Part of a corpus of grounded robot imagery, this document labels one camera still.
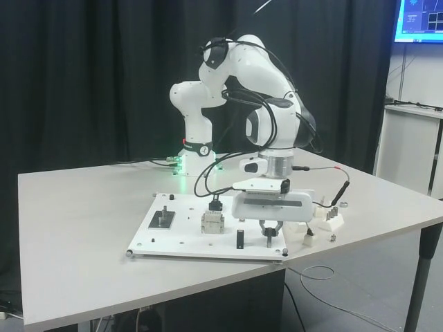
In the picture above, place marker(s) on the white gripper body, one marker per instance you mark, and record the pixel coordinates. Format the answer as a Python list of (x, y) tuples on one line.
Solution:
[(273, 211)]

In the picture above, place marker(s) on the metal square peg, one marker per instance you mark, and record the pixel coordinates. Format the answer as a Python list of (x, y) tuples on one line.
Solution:
[(335, 211), (269, 242)]

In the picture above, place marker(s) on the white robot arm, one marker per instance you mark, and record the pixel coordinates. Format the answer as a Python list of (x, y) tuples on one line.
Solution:
[(273, 128)]

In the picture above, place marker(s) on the white small square holder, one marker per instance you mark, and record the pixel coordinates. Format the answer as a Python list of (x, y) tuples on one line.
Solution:
[(320, 211)]

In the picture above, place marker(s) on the pointed metal peg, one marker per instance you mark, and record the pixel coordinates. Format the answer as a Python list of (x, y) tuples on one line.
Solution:
[(322, 202)]

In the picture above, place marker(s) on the metal round peg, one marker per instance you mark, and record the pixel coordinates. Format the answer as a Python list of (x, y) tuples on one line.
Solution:
[(329, 216)]

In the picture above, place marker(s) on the white stepped peg holder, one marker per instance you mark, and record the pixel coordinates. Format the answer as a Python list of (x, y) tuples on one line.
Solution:
[(332, 224)]

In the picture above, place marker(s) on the white small plug holder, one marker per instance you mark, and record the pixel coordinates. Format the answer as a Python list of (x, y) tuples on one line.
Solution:
[(309, 241)]

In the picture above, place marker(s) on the small metal bolt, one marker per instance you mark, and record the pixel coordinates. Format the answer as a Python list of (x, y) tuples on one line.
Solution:
[(333, 238)]

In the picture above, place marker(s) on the white task board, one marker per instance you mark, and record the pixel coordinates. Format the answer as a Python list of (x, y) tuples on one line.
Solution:
[(187, 242)]

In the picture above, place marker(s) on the white cabinet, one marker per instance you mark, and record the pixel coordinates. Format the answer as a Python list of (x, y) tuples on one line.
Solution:
[(408, 148)]

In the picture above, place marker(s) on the dark grey table leg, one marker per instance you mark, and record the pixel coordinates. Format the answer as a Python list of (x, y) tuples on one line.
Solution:
[(424, 276)]

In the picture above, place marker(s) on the blue screen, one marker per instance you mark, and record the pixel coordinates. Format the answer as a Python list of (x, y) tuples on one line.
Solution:
[(420, 20)]

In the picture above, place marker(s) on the black curtain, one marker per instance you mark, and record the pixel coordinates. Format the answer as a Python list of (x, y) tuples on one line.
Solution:
[(69, 52)]

